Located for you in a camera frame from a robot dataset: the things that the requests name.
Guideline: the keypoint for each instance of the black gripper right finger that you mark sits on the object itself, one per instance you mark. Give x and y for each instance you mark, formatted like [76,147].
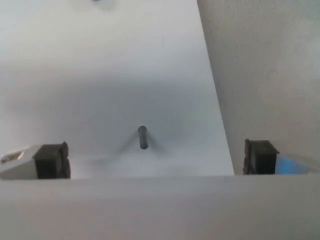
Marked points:
[262,157]

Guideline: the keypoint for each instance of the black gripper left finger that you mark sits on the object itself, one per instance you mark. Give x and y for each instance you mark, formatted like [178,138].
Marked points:
[50,160]

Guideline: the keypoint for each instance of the metal square peg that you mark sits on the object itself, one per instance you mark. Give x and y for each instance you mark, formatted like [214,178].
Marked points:
[142,137]

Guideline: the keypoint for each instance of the white task board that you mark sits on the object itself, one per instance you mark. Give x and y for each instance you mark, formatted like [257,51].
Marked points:
[100,75]

